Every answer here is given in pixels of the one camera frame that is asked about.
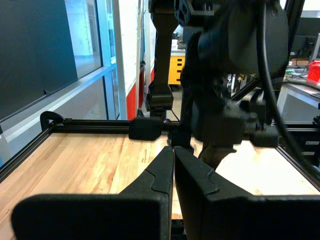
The yellow drawer cabinet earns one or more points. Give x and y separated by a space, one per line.
176 72

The glass window with frame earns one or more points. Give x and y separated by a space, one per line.
85 37

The black aluminium frame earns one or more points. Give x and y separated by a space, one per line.
87 126

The white desk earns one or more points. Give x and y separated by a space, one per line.
300 95

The black corner bracket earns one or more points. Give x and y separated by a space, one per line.
50 116

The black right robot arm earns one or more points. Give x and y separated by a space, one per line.
232 37

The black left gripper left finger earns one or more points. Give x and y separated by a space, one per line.
100 217

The black computer monitor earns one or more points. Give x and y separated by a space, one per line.
310 27

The red plastic container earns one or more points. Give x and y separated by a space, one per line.
315 72

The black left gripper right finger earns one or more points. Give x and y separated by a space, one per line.
237 217

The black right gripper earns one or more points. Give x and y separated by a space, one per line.
217 122

